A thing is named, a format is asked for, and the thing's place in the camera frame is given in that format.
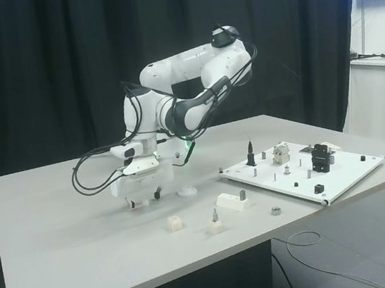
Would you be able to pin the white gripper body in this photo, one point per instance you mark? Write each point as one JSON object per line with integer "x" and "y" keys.
{"x": 141, "y": 185}

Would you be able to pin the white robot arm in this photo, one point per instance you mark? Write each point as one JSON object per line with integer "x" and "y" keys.
{"x": 181, "y": 60}

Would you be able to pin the white large gear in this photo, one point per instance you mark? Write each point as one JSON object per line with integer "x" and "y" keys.
{"x": 188, "y": 190}

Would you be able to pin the flat white mounting plate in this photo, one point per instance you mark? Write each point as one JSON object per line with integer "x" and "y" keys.
{"x": 142, "y": 165}

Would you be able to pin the white cube peg holder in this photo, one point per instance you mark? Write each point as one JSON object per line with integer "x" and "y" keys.
{"x": 174, "y": 223}

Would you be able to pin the metal round peg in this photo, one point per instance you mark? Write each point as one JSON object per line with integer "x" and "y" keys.
{"x": 214, "y": 215}

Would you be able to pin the white small peg holder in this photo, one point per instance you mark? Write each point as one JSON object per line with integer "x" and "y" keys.
{"x": 215, "y": 227}

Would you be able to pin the white long peg holder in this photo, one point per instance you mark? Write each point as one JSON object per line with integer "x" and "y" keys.
{"x": 228, "y": 202}

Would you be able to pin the metal square peg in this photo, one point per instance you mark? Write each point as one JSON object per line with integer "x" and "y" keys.
{"x": 243, "y": 195}

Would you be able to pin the black waterproof plug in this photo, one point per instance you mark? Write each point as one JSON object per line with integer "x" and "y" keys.
{"x": 251, "y": 155}

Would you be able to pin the metal BNC plug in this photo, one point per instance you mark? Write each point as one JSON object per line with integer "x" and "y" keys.
{"x": 286, "y": 170}

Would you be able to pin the black curtain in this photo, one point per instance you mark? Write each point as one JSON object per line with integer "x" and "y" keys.
{"x": 43, "y": 64}

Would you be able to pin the white task board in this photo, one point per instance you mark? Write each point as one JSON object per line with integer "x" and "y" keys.
{"x": 342, "y": 174}

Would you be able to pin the white cabinet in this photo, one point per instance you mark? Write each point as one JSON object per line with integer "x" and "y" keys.
{"x": 379, "y": 105}

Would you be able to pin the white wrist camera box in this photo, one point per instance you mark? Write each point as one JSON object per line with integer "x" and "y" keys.
{"x": 120, "y": 151}

